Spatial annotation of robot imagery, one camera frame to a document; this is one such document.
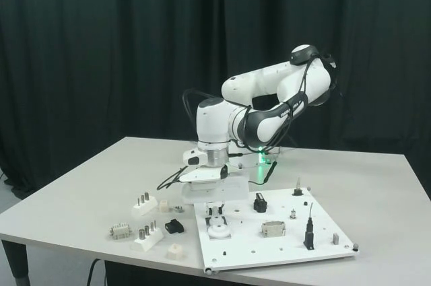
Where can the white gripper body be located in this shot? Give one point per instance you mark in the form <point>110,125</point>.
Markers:
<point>232,191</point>

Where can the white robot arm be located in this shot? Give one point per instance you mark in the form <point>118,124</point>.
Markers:
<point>303,80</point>

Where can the white medium gear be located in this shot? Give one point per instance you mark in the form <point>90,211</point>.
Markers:
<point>218,222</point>

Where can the white large gear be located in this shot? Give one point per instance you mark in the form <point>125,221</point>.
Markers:
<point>219,233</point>

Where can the black D-SUB plug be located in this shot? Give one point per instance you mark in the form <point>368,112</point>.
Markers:
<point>260,204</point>

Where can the black Ethernet plug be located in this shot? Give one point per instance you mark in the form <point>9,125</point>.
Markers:
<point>174,227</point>

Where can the cream cube holder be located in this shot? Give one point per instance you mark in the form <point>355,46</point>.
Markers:
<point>175,251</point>
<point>163,206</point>

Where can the white box with dark window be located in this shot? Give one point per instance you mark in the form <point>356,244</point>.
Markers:
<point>193,159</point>

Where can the small metal round peg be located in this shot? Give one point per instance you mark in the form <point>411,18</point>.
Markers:
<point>154,225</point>

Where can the white task board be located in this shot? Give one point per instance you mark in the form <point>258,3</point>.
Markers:
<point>269,249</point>

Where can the large metal square peg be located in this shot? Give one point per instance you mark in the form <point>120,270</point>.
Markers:
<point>148,196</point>

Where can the metal BNC plug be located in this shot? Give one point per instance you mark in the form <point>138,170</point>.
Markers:
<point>293,214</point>

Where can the white square peg holder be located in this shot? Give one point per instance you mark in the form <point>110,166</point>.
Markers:
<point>144,210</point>

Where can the medium metal round peg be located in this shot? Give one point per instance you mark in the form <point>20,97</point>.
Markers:
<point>147,229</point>

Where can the medium metal square peg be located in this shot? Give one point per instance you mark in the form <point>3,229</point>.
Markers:
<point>142,198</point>

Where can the white round peg holder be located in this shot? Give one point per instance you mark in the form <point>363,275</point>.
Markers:
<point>148,244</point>

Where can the large metal round peg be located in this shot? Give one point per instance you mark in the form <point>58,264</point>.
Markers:
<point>141,233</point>

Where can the black cabinet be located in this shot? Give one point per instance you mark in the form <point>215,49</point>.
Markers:
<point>151,276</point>

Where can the black USB plug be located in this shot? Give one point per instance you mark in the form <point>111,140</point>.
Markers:
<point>308,235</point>

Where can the grey waterproof plug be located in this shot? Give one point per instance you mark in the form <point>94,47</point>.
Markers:
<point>119,233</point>

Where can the short metal square peg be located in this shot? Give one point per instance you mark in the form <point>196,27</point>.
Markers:
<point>336,239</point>

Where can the black curtain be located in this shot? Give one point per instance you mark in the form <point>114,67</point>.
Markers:
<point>101,47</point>

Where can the dark grey table leg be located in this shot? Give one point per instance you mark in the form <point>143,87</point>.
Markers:
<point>15,262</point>

